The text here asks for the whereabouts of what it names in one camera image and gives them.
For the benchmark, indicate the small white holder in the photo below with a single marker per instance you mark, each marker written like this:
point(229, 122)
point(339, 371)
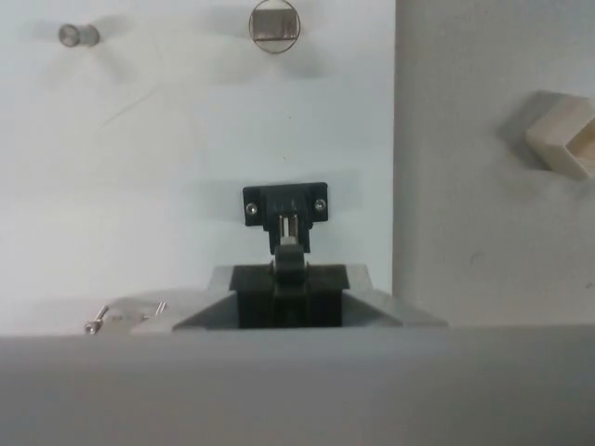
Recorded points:
point(562, 139)

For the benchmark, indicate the metal round peg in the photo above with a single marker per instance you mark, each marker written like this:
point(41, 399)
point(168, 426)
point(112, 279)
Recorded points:
point(74, 35)

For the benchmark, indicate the metal square peg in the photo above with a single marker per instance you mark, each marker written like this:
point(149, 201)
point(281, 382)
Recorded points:
point(274, 22)

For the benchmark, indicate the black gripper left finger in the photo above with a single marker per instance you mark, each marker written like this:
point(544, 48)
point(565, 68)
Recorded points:
point(251, 297)

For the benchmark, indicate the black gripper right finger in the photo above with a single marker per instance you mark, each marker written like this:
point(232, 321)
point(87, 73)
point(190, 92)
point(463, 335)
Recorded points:
point(325, 297)

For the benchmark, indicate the black USB plug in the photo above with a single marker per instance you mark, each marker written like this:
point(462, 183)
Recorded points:
point(290, 267)

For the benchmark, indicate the white task board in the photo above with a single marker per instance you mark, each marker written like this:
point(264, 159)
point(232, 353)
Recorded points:
point(186, 139)

